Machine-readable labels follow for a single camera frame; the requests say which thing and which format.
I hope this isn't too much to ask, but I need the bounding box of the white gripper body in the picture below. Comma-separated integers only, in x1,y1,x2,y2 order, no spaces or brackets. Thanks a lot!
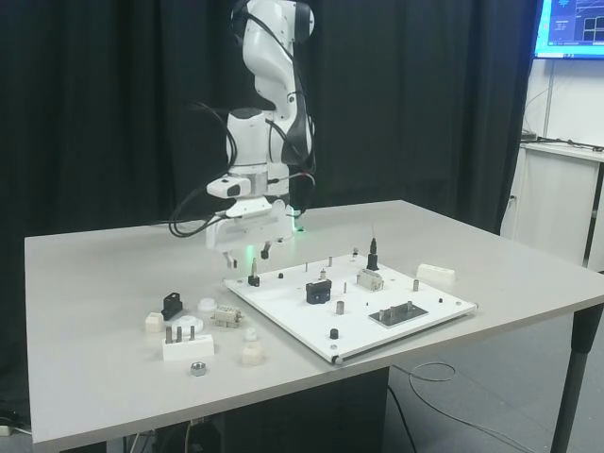
206,200,293,253

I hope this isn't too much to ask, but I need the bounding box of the black D-SUB plug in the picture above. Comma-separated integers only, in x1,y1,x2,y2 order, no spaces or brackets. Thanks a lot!
160,292,184,316

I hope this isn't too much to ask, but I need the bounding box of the white large gear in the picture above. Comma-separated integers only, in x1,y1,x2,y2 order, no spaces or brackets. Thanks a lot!
169,314,205,337

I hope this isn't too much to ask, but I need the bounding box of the white peg holder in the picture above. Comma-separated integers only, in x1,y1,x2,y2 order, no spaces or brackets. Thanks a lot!
161,332,216,363

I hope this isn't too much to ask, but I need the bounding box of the white task board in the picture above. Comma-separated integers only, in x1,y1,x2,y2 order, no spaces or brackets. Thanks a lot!
222,252,478,365

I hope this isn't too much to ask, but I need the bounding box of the white empty holder block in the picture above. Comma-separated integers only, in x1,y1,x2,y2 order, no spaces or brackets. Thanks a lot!
415,262,457,283

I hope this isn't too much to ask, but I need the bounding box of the black curtain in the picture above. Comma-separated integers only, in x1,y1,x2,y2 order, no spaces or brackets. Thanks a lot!
0,0,545,265

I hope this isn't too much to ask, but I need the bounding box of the white cabinet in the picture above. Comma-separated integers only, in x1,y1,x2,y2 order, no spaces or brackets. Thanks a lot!
499,139,604,273

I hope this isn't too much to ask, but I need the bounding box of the black table leg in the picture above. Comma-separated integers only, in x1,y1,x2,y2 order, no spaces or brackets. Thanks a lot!
554,306,598,453

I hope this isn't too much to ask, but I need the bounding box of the blue screen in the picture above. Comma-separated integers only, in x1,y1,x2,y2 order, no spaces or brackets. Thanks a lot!
532,0,604,61

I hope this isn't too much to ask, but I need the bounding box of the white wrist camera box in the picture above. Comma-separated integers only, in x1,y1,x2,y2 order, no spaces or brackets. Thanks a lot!
206,175,251,199

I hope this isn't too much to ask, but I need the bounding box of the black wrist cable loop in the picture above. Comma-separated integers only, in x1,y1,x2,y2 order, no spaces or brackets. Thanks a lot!
168,100,238,238

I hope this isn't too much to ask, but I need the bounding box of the black USB plug with cable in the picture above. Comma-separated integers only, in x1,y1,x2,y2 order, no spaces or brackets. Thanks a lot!
365,225,381,273

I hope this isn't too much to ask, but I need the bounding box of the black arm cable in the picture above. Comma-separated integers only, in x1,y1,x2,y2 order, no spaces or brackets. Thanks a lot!
231,2,316,176

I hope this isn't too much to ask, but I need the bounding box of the grey floor cable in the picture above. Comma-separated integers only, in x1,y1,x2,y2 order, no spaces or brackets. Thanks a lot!
408,361,567,445

